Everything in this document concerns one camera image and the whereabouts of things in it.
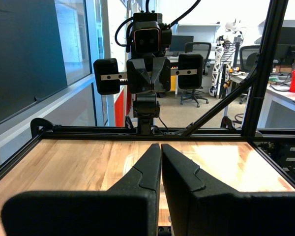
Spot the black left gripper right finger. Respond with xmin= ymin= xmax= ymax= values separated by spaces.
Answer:
xmin=161 ymin=144 xmax=295 ymax=236

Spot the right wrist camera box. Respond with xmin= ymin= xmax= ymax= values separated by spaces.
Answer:
xmin=132 ymin=12 xmax=173 ymax=55

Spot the black controller box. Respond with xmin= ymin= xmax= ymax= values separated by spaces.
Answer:
xmin=257 ymin=141 xmax=295 ymax=174

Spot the white work desk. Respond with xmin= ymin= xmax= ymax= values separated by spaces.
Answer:
xmin=230 ymin=73 xmax=295 ymax=129

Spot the black aluminium frame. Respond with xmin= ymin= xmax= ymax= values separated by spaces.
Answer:
xmin=0 ymin=0 xmax=295 ymax=190

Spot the white lattice humanoid figure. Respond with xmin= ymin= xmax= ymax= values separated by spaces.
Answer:
xmin=209 ymin=18 xmax=244 ymax=96

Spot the dark computer monitor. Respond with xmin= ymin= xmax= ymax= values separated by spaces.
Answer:
xmin=272 ymin=26 xmax=295 ymax=67
xmin=170 ymin=35 xmax=195 ymax=54

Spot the grey mesh office chair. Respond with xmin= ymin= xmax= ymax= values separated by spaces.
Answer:
xmin=237 ymin=45 xmax=262 ymax=104

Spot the black curved frame bracket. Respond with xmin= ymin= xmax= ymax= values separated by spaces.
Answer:
xmin=220 ymin=116 xmax=237 ymax=129
xmin=30 ymin=118 xmax=55 ymax=134

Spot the red cabinet panel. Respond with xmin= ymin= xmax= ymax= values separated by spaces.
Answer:
xmin=114 ymin=88 xmax=126 ymax=127

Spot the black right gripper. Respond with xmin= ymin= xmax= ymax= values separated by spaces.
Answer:
xmin=93 ymin=53 xmax=204 ymax=95

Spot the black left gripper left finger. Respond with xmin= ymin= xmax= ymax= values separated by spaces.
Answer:
xmin=0 ymin=144 xmax=162 ymax=236

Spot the black office chair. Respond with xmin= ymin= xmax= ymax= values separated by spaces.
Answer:
xmin=179 ymin=41 xmax=212 ymax=108

